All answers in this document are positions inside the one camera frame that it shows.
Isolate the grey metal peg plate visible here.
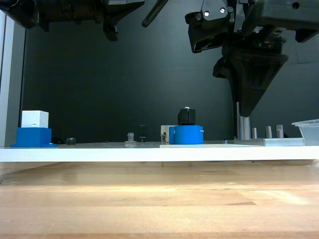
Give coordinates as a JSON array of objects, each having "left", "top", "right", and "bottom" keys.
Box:
[{"left": 233, "top": 137, "right": 306, "bottom": 147}]

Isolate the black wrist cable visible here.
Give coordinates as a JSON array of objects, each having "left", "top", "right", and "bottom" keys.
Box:
[{"left": 141, "top": 0, "right": 169, "bottom": 27}]

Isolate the black block with silver screw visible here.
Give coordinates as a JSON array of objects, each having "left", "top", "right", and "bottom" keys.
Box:
[{"left": 177, "top": 106, "right": 196, "bottom": 125}]

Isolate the silver 16mm cylinder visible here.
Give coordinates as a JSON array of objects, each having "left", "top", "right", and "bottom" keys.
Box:
[{"left": 236, "top": 101, "right": 251, "bottom": 140}]

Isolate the white cube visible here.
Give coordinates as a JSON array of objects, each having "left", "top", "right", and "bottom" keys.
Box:
[{"left": 21, "top": 110, "right": 50, "bottom": 129}]

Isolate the clear plastic tub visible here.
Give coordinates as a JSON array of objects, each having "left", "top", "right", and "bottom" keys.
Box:
[{"left": 291, "top": 119, "right": 319, "bottom": 147}]

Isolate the white taskboard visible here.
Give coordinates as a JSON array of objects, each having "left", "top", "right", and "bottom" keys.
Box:
[{"left": 0, "top": 141, "right": 319, "bottom": 163}]

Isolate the blue square base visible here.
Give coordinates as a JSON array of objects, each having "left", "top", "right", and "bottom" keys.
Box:
[{"left": 10, "top": 127, "right": 58, "bottom": 148}]

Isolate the clear plastic fitting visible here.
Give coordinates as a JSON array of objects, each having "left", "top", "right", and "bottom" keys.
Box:
[{"left": 124, "top": 132, "right": 138, "bottom": 147}]

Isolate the blue round clamp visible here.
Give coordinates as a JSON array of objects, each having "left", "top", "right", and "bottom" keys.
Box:
[{"left": 168, "top": 124, "right": 205, "bottom": 145}]

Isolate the grey window frame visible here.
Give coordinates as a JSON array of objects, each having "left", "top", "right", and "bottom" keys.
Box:
[{"left": 0, "top": 11, "right": 26, "bottom": 147}]

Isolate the white connector housing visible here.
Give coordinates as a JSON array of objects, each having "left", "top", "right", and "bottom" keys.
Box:
[{"left": 159, "top": 125, "right": 175, "bottom": 145}]

